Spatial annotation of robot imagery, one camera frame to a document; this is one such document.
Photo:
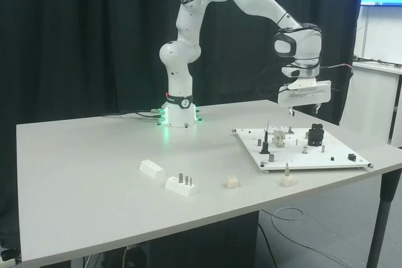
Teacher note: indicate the white task board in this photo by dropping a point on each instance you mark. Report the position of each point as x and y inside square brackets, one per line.
[314, 159]

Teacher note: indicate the small white bolt holder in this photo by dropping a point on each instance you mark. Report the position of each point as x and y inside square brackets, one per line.
[288, 181]

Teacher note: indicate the medium metal round peg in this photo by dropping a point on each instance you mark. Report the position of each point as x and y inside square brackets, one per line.
[186, 180]

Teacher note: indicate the white empty peg holder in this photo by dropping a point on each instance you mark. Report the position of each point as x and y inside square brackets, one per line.
[150, 168]

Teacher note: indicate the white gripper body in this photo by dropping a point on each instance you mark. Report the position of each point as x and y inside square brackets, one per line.
[320, 92]

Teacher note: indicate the dark table leg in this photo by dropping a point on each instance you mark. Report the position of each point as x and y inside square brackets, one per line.
[381, 217]

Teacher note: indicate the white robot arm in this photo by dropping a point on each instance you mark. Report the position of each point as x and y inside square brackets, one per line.
[183, 61]

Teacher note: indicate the metal bolt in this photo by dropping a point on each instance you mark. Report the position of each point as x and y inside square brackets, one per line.
[286, 170]

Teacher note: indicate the thick metal round peg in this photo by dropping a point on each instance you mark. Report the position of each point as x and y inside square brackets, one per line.
[181, 178]

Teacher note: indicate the small cream square holder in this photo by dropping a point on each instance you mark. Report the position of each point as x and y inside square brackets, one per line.
[232, 184]

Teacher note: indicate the white medium gear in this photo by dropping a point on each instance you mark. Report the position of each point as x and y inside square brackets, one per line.
[285, 128]

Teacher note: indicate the white round peg holder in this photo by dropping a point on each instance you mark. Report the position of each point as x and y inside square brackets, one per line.
[180, 189]

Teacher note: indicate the metal BNC plug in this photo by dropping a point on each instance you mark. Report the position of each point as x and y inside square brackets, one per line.
[305, 149]

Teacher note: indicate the black curtains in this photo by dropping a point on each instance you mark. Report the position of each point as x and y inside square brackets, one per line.
[78, 29]

